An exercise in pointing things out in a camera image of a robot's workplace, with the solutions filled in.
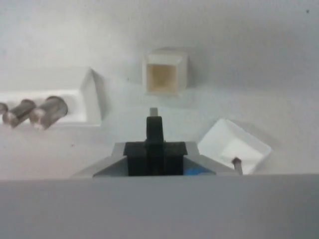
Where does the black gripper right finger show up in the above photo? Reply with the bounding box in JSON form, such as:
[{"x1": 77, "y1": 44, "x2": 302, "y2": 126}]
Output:
[{"x1": 163, "y1": 141, "x2": 240, "y2": 176}]

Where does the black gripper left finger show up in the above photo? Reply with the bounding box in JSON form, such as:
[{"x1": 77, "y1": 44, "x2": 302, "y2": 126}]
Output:
[{"x1": 69, "y1": 141, "x2": 148, "y2": 178}]

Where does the black USB plug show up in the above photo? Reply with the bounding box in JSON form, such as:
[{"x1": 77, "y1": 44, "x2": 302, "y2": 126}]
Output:
[{"x1": 146, "y1": 107, "x2": 165, "y2": 176}]

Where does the white peg holder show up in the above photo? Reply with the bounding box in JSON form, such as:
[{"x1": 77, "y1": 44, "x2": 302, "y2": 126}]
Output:
[
  {"x1": 197, "y1": 118, "x2": 273, "y2": 176},
  {"x1": 0, "y1": 66, "x2": 108, "y2": 128}
]

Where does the thin metal square peg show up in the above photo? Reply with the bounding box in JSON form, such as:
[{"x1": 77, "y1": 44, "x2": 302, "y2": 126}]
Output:
[{"x1": 231, "y1": 157, "x2": 244, "y2": 175}]

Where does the large metal round peg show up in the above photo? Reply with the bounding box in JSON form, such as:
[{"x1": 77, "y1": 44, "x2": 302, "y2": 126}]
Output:
[{"x1": 29, "y1": 96, "x2": 69, "y2": 131}]

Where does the small white plug holder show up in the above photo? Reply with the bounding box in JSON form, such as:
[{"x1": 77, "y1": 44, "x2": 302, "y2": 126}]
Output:
[{"x1": 141, "y1": 46, "x2": 189, "y2": 97}]

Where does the medium metal round peg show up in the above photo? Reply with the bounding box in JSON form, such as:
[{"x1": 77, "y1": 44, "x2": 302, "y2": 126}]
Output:
[{"x1": 1, "y1": 99, "x2": 36, "y2": 129}]

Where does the small metal round peg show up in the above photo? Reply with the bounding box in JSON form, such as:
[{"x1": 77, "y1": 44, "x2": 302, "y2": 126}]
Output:
[{"x1": 0, "y1": 103, "x2": 9, "y2": 125}]

